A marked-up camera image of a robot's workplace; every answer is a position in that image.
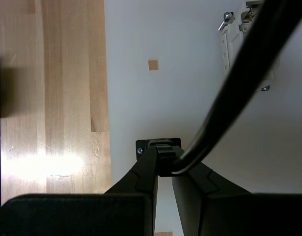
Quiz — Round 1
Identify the white board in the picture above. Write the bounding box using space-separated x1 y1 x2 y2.
104 0 302 236

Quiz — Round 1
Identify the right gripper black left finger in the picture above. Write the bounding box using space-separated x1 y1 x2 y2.
0 144 159 236

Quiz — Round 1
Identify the black USB connector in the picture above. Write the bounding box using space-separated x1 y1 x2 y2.
155 144 181 178

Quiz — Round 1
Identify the beige multi-pin connector housing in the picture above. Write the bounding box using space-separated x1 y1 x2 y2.
218 0 280 83

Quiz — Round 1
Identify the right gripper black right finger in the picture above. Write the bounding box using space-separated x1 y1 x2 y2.
171 147 302 236

